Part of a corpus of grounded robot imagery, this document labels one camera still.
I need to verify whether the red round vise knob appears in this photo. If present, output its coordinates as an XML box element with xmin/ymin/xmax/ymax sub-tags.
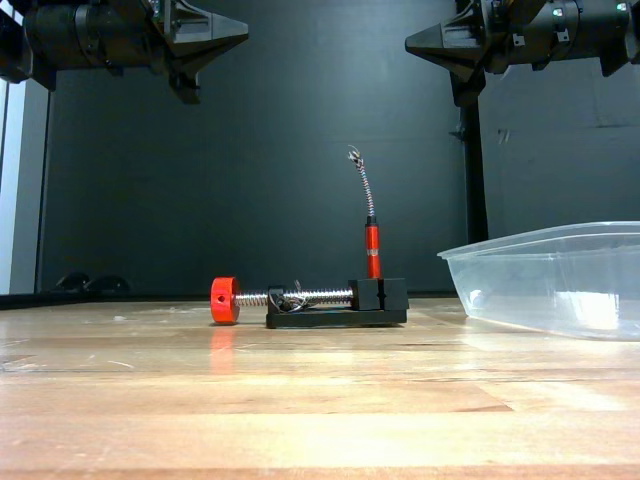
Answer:
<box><xmin>209</xmin><ymin>276</ymin><xmax>243</xmax><ymax>326</ymax></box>

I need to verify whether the black frame post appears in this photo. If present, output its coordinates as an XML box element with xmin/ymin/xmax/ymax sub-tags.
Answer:
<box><xmin>452</xmin><ymin>69</ymin><xmax>490</xmax><ymax>244</ymax></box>

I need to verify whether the black frame bottom rail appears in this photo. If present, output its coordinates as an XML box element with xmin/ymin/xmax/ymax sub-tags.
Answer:
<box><xmin>0</xmin><ymin>291</ymin><xmax>214</xmax><ymax>312</ymax></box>

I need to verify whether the black rounded object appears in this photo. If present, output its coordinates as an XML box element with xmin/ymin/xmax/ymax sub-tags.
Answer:
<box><xmin>55</xmin><ymin>272</ymin><xmax>91</xmax><ymax>292</ymax></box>
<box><xmin>85</xmin><ymin>274</ymin><xmax>130</xmax><ymax>294</ymax></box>

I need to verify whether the silver threaded vise screw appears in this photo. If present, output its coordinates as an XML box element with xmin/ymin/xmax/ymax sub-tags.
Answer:
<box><xmin>233</xmin><ymin>284</ymin><xmax>359</xmax><ymax>308</ymax></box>

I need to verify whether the black vise clamp frame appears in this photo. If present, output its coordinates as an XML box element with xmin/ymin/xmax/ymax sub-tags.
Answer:
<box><xmin>265</xmin><ymin>276</ymin><xmax>409</xmax><ymax>330</ymax></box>

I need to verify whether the red RCA plug braided cable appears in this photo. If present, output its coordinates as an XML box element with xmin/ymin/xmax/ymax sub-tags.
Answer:
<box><xmin>344</xmin><ymin>143</ymin><xmax>383</xmax><ymax>257</ymax></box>

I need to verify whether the clear plastic tub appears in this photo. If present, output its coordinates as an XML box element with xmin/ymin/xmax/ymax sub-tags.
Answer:
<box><xmin>438</xmin><ymin>220</ymin><xmax>640</xmax><ymax>343</ymax></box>

